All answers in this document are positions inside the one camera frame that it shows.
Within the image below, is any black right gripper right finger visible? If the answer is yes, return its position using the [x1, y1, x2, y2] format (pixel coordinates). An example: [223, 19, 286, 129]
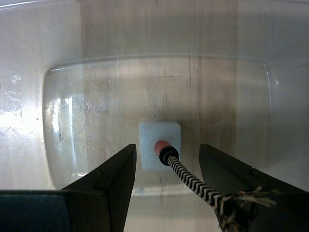
[199, 144, 309, 232]

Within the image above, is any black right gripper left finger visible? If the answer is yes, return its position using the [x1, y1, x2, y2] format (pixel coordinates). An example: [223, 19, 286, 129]
[0, 144, 138, 232]

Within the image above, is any red RCA plug braided cable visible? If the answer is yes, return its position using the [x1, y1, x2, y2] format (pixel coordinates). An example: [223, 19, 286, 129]
[154, 139, 278, 232]

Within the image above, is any white foam block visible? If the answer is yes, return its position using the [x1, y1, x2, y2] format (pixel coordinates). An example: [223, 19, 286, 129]
[139, 120, 182, 172]

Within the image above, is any clear plastic tub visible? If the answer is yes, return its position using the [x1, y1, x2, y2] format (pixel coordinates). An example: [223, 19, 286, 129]
[0, 0, 309, 232]

